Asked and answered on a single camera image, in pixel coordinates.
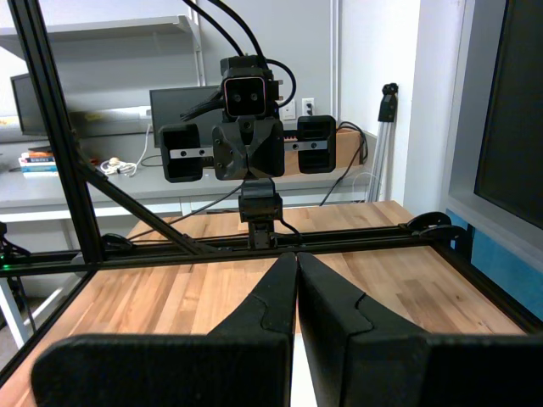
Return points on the black and silver tripod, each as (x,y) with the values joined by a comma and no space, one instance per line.
(388,108)

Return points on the white wall shelf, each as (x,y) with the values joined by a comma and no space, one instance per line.
(106,27)

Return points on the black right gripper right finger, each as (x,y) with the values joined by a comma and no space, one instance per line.
(424,373)

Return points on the grey office desk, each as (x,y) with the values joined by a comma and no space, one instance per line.
(297,188)

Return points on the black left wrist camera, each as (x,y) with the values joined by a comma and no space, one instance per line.
(244,97)

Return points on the white task board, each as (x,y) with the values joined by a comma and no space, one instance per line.
(302,373)

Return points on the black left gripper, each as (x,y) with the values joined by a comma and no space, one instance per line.
(182,169)

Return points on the brown cardboard box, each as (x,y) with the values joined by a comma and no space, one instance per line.
(350,146)

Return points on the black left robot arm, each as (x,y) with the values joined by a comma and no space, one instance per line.
(259,207)

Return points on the white wall outlet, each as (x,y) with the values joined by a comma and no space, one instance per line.
(308,107)
(289,111)

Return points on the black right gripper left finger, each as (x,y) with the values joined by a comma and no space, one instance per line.
(169,373)

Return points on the dark computer monitor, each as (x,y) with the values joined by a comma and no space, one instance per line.
(169,106)
(25,106)

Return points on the stack of books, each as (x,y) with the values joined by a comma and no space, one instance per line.
(38,167)

